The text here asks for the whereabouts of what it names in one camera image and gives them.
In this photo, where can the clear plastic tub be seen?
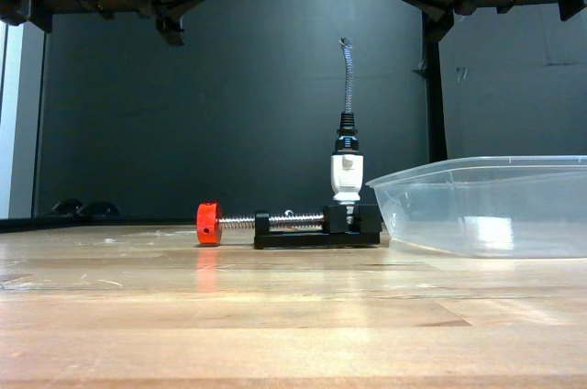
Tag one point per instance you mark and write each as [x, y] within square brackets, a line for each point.
[435, 224]

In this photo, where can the black curved frame bracket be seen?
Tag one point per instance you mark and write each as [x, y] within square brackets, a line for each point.
[98, 208]
[66, 206]

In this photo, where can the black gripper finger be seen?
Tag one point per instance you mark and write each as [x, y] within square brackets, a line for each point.
[183, 3]
[435, 3]

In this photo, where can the black wall post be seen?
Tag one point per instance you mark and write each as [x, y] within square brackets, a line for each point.
[435, 132]

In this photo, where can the black clamp with red knob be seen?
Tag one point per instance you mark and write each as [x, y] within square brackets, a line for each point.
[298, 240]

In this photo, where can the black aluminium table frame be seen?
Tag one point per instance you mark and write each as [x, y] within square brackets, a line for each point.
[91, 222]

